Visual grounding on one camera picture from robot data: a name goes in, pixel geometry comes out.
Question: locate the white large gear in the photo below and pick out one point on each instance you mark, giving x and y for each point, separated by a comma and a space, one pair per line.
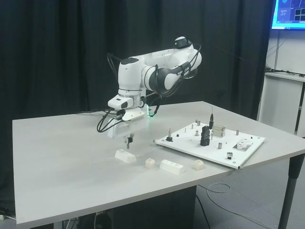
248, 142

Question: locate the black D-SUB plug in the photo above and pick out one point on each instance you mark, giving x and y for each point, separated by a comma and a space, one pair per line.
205, 137

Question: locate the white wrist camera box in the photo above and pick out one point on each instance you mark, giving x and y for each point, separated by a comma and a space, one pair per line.
119, 102

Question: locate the metal BNC plug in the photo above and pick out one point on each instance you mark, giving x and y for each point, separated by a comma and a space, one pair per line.
196, 133

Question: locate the black curtain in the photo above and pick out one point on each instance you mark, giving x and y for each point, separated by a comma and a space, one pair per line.
59, 47

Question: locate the white task board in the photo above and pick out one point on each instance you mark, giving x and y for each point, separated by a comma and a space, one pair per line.
209, 152

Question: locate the long white peg holder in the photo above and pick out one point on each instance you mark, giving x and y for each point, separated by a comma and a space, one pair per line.
172, 167
125, 156

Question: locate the white cabinet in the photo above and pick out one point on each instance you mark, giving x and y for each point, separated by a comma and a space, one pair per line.
281, 102

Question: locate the metal square peg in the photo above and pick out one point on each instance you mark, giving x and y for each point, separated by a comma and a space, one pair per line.
128, 145

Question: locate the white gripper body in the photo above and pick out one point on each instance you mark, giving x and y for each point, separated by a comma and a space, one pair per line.
119, 131

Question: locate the metal and black waterproof plug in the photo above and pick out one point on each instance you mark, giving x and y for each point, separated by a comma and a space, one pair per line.
229, 155

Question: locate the small white plug holder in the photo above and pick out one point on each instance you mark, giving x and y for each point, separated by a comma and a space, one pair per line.
199, 165
150, 163

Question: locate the blue screen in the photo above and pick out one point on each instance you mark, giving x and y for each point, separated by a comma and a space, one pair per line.
289, 14

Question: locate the black table leg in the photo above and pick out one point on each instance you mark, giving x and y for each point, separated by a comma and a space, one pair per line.
291, 186

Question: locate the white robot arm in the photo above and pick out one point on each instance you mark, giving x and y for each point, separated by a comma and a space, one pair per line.
128, 76

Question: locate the white power strip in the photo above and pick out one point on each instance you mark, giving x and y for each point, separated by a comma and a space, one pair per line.
2, 217

